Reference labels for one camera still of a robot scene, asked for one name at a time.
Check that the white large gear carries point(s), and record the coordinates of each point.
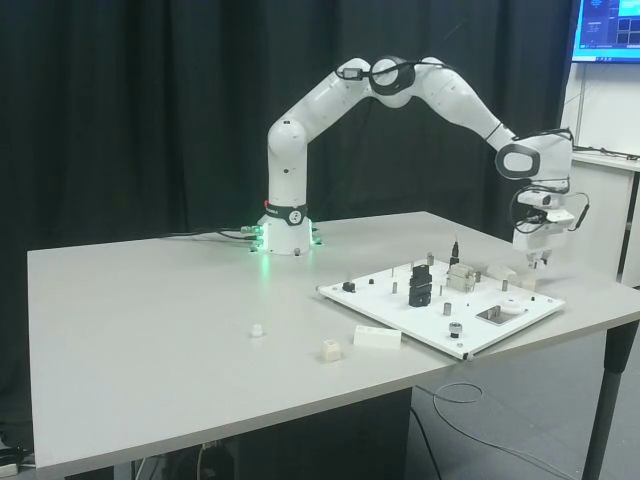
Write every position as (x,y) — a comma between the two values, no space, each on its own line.
(512,305)

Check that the black curtain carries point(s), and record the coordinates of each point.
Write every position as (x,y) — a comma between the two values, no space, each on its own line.
(125,125)

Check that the small black plug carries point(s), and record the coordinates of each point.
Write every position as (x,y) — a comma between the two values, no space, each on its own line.
(348,287)

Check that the blue screen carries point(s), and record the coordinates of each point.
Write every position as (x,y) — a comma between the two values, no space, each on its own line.
(607,30)

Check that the white wedge-shaped holder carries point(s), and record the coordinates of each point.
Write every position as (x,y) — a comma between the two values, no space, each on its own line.
(502,273)

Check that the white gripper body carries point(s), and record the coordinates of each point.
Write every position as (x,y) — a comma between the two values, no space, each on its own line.
(537,239)

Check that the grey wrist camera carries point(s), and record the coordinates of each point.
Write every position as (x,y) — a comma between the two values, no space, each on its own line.
(560,216)

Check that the white power strip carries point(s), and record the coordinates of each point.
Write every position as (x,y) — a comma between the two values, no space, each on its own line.
(9,468)

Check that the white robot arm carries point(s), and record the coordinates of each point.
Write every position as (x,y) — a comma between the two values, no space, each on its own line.
(285,165)

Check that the black D-SUB plug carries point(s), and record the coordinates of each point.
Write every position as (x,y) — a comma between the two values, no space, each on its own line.
(420,290)

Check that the black table leg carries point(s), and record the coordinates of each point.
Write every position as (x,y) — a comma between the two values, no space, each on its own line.
(612,390)

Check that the white small gear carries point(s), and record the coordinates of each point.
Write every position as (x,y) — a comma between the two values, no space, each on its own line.
(256,331)

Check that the thick metal round peg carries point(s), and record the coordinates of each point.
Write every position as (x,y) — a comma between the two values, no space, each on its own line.
(446,308)

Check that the small white cube holder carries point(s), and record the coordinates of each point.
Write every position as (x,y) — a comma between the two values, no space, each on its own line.
(330,350)

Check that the white wrist sensor box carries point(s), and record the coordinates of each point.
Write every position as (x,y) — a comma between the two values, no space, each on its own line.
(535,199)

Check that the white task board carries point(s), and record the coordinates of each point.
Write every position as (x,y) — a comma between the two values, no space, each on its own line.
(380,310)

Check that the small white gear holder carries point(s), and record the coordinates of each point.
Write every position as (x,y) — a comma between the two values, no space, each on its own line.
(529,283)

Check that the white cabinet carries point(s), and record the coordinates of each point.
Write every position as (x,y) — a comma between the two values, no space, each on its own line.
(605,210)

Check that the small grey plug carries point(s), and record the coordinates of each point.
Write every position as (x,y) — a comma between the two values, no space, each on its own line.
(429,259)

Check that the long white holder block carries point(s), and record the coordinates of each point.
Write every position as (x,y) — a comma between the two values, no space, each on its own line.
(377,336)

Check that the metal BNC plug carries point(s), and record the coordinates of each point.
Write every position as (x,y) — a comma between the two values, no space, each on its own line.
(454,329)

